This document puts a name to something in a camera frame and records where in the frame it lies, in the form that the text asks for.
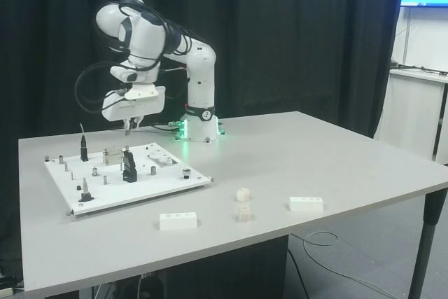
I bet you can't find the dark grey table leg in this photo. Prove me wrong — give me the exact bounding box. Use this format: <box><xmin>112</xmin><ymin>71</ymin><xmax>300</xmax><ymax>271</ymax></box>
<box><xmin>408</xmin><ymin>186</ymin><xmax>440</xmax><ymax>299</ymax></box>

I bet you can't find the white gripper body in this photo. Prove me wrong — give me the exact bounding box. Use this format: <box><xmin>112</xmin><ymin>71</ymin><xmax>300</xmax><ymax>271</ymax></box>
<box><xmin>101</xmin><ymin>85</ymin><xmax>167</xmax><ymax>122</ymax></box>

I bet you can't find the thin grey floor cable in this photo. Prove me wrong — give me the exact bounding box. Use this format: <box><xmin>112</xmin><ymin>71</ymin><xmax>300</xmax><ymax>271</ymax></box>
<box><xmin>301</xmin><ymin>230</ymin><xmax>417</xmax><ymax>295</ymax></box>

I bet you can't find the black curtain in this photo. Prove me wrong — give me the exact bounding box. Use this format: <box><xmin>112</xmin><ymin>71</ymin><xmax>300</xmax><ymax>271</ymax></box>
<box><xmin>0</xmin><ymin>0</ymin><xmax>410</xmax><ymax>279</ymax></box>

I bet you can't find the white task board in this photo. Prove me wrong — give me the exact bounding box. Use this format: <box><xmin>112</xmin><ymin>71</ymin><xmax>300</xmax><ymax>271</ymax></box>
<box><xmin>43</xmin><ymin>142</ymin><xmax>215</xmax><ymax>217</ymax></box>

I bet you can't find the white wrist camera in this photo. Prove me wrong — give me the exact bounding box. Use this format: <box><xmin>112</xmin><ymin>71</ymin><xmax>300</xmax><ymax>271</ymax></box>
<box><xmin>111</xmin><ymin>67</ymin><xmax>140</xmax><ymax>83</ymax></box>

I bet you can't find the black metal-tipped plug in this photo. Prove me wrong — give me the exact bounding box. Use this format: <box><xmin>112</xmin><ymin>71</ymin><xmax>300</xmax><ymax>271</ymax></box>
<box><xmin>79</xmin><ymin>178</ymin><xmax>94</xmax><ymax>204</ymax></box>

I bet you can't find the tall black plug with wire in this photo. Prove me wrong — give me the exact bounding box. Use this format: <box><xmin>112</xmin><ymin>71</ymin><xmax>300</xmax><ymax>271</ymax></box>
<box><xmin>78</xmin><ymin>123</ymin><xmax>90</xmax><ymax>163</ymax></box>

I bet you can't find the black floor cable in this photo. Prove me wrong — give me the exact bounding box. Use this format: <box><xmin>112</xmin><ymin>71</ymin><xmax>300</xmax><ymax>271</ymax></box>
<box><xmin>286</xmin><ymin>248</ymin><xmax>311</xmax><ymax>299</ymax></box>

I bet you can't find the white cabinet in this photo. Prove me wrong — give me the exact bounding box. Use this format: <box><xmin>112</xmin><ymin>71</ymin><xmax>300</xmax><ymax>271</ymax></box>
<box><xmin>376</xmin><ymin>67</ymin><xmax>448</xmax><ymax>166</ymax></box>

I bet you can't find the white square-hole peg holder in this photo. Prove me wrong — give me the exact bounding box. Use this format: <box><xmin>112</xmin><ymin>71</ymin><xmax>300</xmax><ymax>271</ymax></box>
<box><xmin>288</xmin><ymin>195</ymin><xmax>323</xmax><ymax>212</ymax></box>

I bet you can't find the white flat mounting plate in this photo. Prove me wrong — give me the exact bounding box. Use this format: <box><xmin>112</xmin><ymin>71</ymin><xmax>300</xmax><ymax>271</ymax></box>
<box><xmin>124</xmin><ymin>83</ymin><xmax>158</xmax><ymax>100</ymax></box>

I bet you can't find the grey connector block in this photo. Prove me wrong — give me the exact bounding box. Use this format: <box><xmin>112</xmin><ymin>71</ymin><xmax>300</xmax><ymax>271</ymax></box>
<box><xmin>102</xmin><ymin>147</ymin><xmax>124</xmax><ymax>167</ymax></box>

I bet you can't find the white round-hole peg holder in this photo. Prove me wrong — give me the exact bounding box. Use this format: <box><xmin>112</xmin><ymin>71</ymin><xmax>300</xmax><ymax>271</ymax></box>
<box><xmin>159</xmin><ymin>211</ymin><xmax>198</xmax><ymax>232</ymax></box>

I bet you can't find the black base cable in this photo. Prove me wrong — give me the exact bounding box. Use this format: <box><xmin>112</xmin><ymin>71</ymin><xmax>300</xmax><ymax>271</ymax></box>
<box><xmin>132</xmin><ymin>122</ymin><xmax>185</xmax><ymax>134</ymax></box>

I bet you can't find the black box under table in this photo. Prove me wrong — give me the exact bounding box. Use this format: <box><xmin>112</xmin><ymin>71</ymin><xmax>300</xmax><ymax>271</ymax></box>
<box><xmin>80</xmin><ymin>234</ymin><xmax>291</xmax><ymax>299</ymax></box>

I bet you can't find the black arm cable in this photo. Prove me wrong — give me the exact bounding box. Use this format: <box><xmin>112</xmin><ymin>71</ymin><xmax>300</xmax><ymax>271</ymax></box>
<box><xmin>76</xmin><ymin>0</ymin><xmax>193</xmax><ymax>113</ymax></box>

